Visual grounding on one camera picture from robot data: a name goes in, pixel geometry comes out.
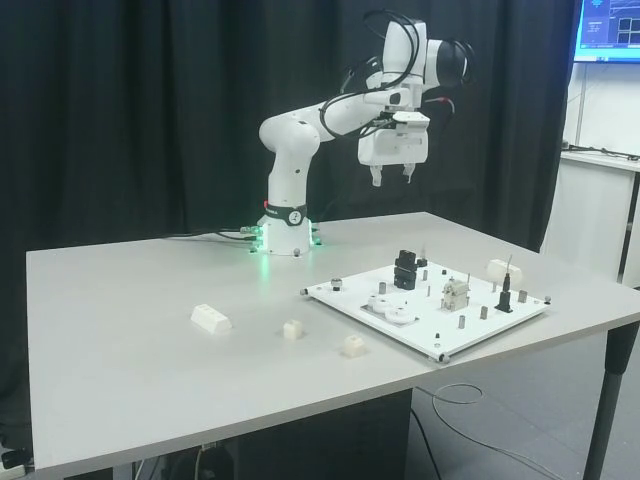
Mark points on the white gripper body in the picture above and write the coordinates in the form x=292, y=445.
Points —
x=395, y=147

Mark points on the metal bolt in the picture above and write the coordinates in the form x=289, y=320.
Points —
x=336, y=284

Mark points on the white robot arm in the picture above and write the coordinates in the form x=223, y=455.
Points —
x=290, y=150

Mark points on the flat white mounting plate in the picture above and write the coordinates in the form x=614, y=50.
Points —
x=412, y=118

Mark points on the small grey plug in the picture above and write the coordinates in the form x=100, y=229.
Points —
x=422, y=262

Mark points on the black D-SUB plug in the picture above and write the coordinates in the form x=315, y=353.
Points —
x=405, y=272

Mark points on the white medium gear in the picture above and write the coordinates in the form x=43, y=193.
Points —
x=377, y=303

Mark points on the beige metal connector block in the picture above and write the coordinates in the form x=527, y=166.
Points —
x=452, y=297

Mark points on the wide white holder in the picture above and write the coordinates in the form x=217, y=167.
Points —
x=500, y=270

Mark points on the white large gear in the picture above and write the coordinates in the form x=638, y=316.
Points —
x=400, y=316

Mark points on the white task board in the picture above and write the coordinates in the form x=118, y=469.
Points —
x=425, y=325

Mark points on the metal square peg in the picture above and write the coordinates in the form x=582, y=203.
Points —
x=523, y=295

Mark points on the small white holder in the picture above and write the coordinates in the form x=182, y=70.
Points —
x=354, y=347
x=292, y=331

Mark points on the white cabinet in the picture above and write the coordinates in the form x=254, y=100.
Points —
x=595, y=215

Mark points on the long white three-hole holder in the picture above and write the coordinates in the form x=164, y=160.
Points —
x=210, y=317

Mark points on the black curtain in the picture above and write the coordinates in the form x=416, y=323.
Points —
x=150, y=100

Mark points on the blue screen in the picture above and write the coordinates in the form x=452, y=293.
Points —
x=607, y=30

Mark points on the black table leg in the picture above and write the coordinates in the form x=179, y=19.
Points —
x=612, y=400

